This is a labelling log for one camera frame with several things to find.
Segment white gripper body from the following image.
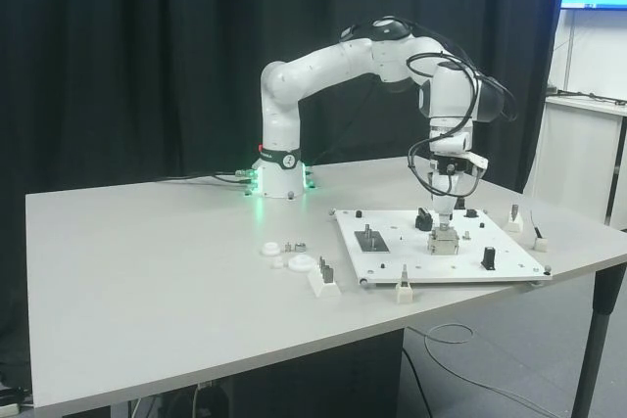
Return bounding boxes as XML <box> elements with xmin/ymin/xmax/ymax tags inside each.
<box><xmin>428</xmin><ymin>170</ymin><xmax>464</xmax><ymax>216</ymax></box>

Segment white task board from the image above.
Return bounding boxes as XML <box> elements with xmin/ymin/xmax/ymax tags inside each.
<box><xmin>326</xmin><ymin>207</ymin><xmax>554</xmax><ymax>289</ymax></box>

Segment white peg holder block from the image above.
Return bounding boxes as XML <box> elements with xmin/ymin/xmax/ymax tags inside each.
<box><xmin>306</xmin><ymin>268</ymin><xmax>343</xmax><ymax>300</ymax></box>

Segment white cabinet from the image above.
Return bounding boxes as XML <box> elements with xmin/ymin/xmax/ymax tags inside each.
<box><xmin>530</xmin><ymin>93</ymin><xmax>627</xmax><ymax>232</ymax></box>

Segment black table leg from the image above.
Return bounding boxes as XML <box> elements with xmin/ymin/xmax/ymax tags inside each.
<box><xmin>571</xmin><ymin>263</ymin><xmax>620</xmax><ymax>418</ymax></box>

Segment black curtain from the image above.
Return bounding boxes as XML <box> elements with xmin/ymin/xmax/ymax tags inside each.
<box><xmin>0</xmin><ymin>0</ymin><xmax>564</xmax><ymax>393</ymax></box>

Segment black looping wrist cable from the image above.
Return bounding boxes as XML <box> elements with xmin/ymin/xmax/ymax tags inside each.
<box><xmin>404</xmin><ymin>52</ymin><xmax>484</xmax><ymax>195</ymax></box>

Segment grey floor cable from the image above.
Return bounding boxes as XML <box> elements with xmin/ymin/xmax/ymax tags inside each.
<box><xmin>405</xmin><ymin>322</ymin><xmax>538</xmax><ymax>418</ymax></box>

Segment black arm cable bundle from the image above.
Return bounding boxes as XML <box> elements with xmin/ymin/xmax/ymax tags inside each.
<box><xmin>340</xmin><ymin>19</ymin><xmax>519</xmax><ymax>123</ymax></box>

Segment black floor cable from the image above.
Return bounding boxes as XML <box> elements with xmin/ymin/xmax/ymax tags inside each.
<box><xmin>401</xmin><ymin>347</ymin><xmax>432</xmax><ymax>418</ymax></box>

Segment black base cables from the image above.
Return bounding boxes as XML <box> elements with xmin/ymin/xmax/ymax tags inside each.
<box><xmin>159</xmin><ymin>168</ymin><xmax>257</xmax><ymax>187</ymax></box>

